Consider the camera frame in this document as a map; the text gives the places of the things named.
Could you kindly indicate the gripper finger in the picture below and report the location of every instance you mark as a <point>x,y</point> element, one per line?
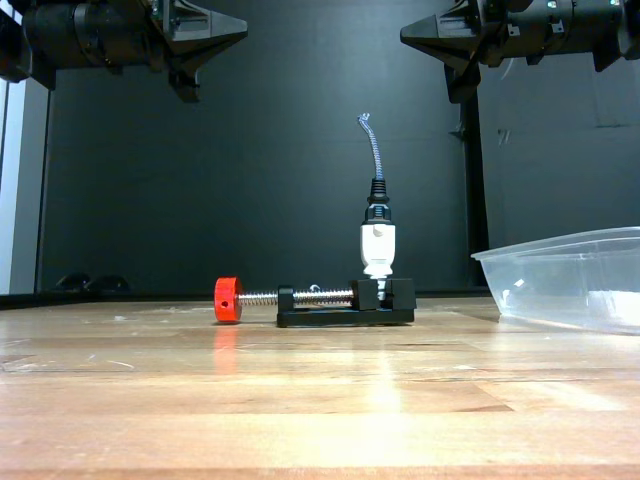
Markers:
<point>445,50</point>
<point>200,22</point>
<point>450,25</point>
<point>205,47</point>

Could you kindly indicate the black clamp with red knob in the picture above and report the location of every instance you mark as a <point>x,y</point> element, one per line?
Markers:
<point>345,317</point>

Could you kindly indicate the black power plug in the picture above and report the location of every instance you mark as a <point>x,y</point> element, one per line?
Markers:
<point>379,212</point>

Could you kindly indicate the clear plastic tub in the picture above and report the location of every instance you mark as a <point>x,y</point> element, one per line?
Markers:
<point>550,280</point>

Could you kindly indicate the white receptacle socket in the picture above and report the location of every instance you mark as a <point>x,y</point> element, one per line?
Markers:
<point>377,250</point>

